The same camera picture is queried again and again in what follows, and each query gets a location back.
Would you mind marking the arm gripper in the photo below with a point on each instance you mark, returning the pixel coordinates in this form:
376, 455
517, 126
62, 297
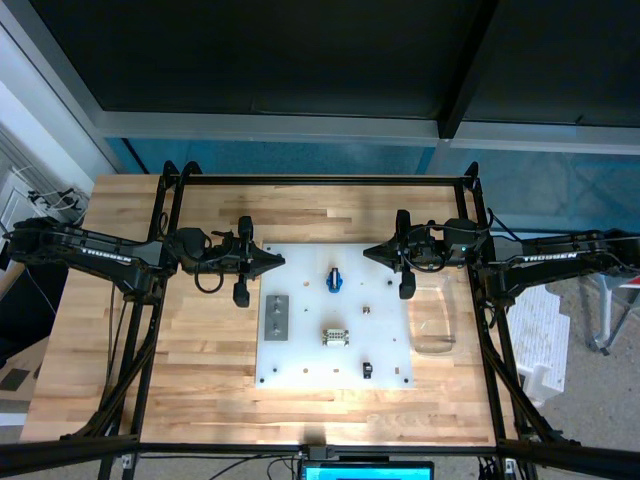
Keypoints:
244, 260
405, 260

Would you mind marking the beige HAN10E connector insert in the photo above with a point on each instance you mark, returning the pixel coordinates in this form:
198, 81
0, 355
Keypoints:
336, 335

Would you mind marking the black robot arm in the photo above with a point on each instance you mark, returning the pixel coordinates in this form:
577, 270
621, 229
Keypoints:
105, 252
550, 258

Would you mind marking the grey metal plate with pegs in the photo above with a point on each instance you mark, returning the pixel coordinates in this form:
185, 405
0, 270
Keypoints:
267, 320

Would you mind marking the clear plastic tub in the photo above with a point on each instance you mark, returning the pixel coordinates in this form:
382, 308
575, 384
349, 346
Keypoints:
445, 310

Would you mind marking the white task board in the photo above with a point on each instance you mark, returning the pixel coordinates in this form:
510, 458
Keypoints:
310, 350

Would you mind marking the small black clamp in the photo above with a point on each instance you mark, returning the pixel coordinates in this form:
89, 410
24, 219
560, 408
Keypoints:
367, 370

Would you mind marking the white foam packing block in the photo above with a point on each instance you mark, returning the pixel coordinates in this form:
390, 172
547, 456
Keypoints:
540, 340

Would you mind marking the blue-lit screen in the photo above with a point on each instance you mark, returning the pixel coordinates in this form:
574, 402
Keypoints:
367, 474

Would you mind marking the grey metal chair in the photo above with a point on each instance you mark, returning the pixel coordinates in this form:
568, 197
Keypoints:
606, 310

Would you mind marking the black floor case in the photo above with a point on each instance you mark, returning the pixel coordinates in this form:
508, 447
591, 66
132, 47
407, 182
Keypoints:
25, 310

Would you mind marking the brown cardboard box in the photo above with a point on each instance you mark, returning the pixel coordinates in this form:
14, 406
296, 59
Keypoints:
30, 357

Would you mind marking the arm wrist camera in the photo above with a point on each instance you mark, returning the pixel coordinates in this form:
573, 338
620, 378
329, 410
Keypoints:
425, 247

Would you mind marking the black table frame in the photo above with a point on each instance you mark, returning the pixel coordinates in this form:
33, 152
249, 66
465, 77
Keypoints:
320, 180

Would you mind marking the grey aluminium partition frame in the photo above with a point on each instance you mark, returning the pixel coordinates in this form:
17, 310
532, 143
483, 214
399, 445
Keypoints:
250, 125

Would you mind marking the black vertical wall post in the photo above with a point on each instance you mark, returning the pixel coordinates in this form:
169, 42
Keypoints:
465, 75

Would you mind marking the silver frame bracket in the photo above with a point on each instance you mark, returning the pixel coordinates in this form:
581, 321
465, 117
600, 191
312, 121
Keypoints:
510, 465
127, 461

